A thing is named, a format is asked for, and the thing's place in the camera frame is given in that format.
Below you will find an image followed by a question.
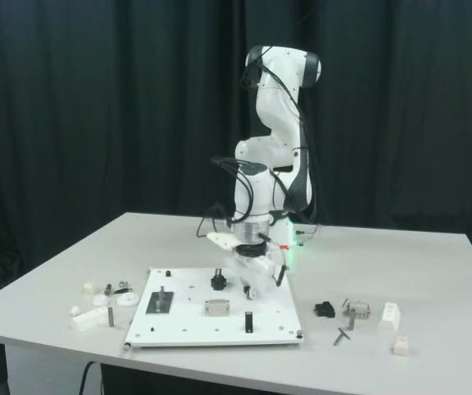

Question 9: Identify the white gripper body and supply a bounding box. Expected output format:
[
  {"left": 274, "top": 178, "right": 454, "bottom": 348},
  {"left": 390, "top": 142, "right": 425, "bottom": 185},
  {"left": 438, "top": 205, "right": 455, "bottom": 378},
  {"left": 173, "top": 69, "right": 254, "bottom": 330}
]
[{"left": 230, "top": 253, "right": 277, "bottom": 295}]

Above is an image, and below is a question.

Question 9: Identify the black round connector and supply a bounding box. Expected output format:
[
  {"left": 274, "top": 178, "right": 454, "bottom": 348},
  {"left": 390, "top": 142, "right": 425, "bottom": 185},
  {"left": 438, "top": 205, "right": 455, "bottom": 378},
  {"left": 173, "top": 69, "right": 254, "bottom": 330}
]
[{"left": 211, "top": 267, "right": 228, "bottom": 291}]

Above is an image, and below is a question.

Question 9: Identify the flat white wrist plate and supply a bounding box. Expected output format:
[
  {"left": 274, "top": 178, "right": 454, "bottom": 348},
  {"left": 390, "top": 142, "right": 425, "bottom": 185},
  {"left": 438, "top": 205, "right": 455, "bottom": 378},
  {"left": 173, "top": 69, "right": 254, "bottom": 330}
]
[{"left": 206, "top": 231, "right": 242, "bottom": 251}]

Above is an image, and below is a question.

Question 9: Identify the white task board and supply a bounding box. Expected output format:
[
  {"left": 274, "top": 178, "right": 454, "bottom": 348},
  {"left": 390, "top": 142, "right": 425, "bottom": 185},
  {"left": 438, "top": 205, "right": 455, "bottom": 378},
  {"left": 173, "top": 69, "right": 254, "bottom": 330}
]
[{"left": 123, "top": 267, "right": 305, "bottom": 351}]

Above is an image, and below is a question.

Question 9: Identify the black D-SUB plug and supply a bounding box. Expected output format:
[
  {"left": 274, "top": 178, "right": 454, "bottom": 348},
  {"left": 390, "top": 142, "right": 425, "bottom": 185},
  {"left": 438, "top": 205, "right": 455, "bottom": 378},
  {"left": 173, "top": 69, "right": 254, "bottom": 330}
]
[{"left": 313, "top": 300, "right": 336, "bottom": 320}]

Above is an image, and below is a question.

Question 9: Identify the grey waterproof plug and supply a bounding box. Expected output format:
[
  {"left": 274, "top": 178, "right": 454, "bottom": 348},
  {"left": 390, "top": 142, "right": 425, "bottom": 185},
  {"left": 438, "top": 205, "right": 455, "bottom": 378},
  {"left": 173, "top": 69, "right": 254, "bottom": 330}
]
[{"left": 344, "top": 300, "right": 365, "bottom": 326}]

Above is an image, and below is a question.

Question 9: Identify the tall white plug holder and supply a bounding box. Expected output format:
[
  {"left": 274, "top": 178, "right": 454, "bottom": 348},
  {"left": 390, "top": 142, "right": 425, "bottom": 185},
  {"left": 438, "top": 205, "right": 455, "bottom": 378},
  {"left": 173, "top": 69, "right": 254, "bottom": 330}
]
[{"left": 377, "top": 301, "right": 403, "bottom": 331}]

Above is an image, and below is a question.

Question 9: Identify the long white peg holder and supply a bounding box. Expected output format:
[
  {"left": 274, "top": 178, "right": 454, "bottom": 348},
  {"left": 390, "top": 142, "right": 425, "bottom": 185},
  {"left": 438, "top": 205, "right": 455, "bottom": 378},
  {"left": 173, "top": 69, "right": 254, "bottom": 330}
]
[{"left": 68, "top": 308, "right": 113, "bottom": 332}]

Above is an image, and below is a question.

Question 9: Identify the small white plug holder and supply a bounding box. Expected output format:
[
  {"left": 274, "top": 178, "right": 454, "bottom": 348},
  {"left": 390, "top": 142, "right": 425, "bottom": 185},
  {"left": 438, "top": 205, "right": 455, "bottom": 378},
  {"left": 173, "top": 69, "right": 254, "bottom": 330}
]
[{"left": 392, "top": 335, "right": 412, "bottom": 356}]

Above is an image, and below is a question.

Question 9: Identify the black curtain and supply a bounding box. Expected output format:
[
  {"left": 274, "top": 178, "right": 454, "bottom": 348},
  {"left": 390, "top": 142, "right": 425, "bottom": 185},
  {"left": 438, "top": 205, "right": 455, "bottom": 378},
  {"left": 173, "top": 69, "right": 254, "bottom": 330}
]
[{"left": 0, "top": 0, "right": 472, "bottom": 291}]

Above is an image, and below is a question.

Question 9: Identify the thin black rod on wire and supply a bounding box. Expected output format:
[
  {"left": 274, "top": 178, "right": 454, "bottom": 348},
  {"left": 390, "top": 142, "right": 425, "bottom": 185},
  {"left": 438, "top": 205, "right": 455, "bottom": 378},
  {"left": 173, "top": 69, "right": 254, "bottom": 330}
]
[{"left": 272, "top": 243, "right": 291, "bottom": 288}]

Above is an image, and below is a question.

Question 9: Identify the silver wrist ring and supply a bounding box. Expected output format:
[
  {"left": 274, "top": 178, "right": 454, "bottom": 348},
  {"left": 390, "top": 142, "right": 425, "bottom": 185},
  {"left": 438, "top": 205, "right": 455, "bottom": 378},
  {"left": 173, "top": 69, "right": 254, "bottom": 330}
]
[{"left": 231, "top": 220, "right": 271, "bottom": 246}]

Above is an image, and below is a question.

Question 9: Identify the thin black looped cable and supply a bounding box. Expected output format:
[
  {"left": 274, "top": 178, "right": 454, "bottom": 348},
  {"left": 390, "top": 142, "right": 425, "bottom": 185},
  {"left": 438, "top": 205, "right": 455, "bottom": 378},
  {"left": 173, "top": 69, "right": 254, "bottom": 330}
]
[{"left": 196, "top": 203, "right": 233, "bottom": 240}]

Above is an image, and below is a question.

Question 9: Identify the black wrist cable bundle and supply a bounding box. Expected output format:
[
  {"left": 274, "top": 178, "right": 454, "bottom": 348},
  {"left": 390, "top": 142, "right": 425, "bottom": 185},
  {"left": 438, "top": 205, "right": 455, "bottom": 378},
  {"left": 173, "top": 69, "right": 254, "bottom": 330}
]
[{"left": 211, "top": 155, "right": 262, "bottom": 223}]

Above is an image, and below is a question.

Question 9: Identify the black cable under table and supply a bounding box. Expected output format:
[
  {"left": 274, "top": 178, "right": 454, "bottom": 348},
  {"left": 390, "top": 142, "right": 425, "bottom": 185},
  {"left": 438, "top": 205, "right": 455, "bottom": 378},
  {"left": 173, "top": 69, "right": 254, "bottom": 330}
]
[{"left": 80, "top": 360, "right": 102, "bottom": 395}]

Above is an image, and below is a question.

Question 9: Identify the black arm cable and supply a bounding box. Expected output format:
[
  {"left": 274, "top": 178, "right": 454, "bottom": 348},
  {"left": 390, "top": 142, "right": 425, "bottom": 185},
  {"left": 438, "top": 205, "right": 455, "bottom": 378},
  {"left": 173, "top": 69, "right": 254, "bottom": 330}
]
[{"left": 239, "top": 53, "right": 322, "bottom": 226}]

